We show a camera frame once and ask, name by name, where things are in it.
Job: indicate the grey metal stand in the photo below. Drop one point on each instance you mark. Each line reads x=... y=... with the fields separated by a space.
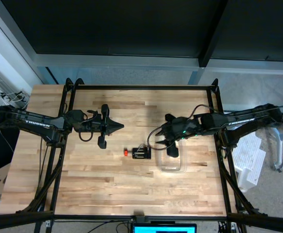
x=280 y=145

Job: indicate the black wall pillar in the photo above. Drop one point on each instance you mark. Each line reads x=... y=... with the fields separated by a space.
x=207 y=53

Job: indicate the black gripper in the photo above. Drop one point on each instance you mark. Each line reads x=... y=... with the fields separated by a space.
x=185 y=126
x=95 y=125

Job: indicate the small black table camera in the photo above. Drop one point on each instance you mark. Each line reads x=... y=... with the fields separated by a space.
x=141 y=219

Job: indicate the clear plastic tub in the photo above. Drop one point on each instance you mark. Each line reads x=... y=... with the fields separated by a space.
x=170 y=167

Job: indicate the screen with blue edge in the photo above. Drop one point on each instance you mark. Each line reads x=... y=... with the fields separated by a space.
x=163 y=229

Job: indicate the black metal frame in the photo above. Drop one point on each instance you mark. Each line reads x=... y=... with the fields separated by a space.
x=141 y=87

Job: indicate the white plastic step stool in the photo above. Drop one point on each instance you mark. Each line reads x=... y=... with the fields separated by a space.
x=248 y=157

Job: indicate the black vise with red knob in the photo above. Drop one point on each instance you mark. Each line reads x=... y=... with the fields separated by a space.
x=141 y=155

